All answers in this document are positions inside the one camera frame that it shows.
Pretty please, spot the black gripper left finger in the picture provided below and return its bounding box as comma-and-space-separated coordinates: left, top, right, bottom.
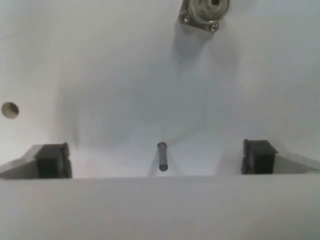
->
0, 141, 74, 180

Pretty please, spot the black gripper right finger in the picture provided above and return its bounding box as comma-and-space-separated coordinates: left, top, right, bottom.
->
240, 138, 320, 176

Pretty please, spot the thin metal round peg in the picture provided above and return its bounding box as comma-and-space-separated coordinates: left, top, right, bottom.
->
156, 141, 169, 173

